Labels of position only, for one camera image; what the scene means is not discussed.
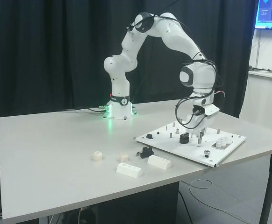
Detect grey floor cable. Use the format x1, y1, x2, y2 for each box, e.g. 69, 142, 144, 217
188, 178, 263, 224

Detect black curtain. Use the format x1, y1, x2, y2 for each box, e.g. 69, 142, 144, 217
0, 0, 260, 206

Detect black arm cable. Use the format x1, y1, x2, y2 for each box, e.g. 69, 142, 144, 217
126, 13, 223, 94

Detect grey table leg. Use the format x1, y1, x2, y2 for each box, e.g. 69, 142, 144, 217
259, 151, 272, 224

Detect black base cable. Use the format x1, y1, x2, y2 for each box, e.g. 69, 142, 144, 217
63, 106, 109, 113

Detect white task board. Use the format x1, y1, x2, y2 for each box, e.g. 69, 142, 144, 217
135, 121, 247, 168

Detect blue screen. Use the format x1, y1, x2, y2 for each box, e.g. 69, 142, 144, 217
254, 0, 272, 30

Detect long white peg holder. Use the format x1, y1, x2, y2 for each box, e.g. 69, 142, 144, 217
115, 162, 143, 179
147, 155, 173, 168

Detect black D-SUB plug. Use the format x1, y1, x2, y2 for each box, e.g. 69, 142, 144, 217
179, 132, 190, 144

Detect black looped wrist cable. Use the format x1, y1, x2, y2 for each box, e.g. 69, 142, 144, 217
175, 96, 195, 124

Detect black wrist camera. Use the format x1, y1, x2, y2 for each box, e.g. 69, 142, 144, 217
192, 105, 206, 117

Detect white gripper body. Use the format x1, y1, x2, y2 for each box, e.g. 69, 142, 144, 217
185, 113, 209, 135

